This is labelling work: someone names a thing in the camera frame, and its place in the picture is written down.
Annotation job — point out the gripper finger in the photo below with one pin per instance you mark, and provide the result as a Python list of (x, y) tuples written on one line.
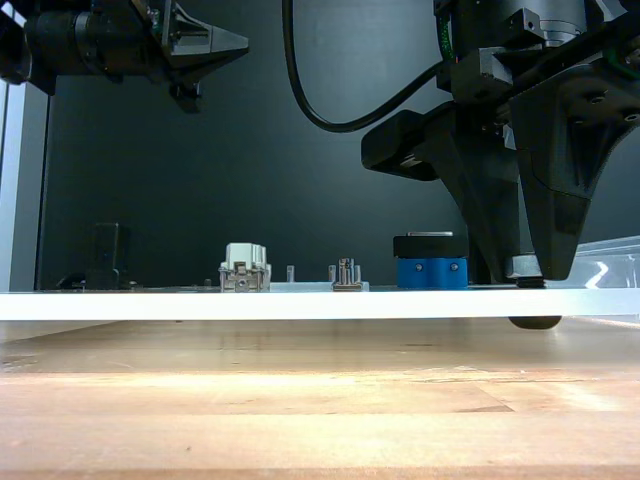
[(560, 150), (485, 165), (200, 35), (192, 70)]

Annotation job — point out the clear plastic tub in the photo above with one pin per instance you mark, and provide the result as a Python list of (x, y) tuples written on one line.
[(610, 255)]

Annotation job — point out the blue and black socket block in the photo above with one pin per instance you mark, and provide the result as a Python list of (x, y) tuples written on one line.
[(430, 272)]

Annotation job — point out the small silver metal connector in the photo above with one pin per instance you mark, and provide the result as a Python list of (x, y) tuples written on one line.
[(345, 277)]

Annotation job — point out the clear block with toggles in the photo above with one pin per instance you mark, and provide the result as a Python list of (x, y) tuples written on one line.
[(305, 286)]

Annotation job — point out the grey connector housing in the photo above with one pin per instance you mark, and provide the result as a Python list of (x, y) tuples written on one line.
[(245, 260)]

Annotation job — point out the white board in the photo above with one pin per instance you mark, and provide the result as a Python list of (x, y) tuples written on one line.
[(150, 305)]

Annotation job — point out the grey metal partition frame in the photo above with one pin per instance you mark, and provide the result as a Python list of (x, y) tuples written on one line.
[(25, 200)]

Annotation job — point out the black bracket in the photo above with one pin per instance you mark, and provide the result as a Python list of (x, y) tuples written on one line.
[(105, 250)]

